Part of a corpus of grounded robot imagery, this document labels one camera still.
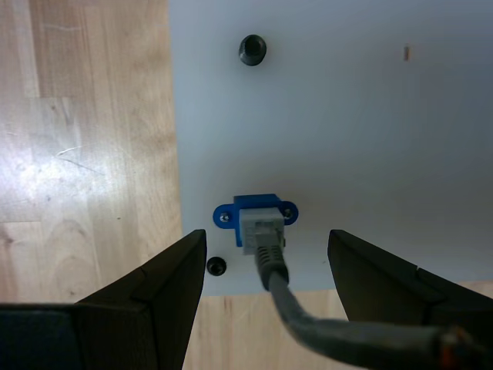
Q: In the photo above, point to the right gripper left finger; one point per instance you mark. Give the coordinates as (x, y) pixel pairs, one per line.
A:
(127, 320)

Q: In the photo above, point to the white task board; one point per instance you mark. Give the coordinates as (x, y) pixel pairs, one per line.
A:
(346, 135)

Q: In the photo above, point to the blue socket block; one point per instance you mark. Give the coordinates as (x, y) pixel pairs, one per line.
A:
(240, 204)

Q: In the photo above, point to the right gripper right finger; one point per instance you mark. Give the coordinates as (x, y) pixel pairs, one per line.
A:
(385, 289)

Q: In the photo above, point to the black threaded stud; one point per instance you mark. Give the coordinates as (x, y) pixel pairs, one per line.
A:
(252, 50)

